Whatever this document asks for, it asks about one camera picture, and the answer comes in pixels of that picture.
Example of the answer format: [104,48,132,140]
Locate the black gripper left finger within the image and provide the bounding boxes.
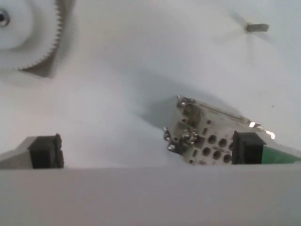
[0,133,64,170]

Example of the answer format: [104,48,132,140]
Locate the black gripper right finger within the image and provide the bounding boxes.
[232,130,301,165]

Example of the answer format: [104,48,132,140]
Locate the beige waterproof plug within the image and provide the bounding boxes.
[163,94,276,165]

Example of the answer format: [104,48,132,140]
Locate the thin metal peg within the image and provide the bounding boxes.
[245,23,270,34]

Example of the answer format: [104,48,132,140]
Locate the white large gear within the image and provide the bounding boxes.
[0,0,64,71]

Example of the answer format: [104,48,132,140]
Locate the white task board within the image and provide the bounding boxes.
[0,0,301,169]

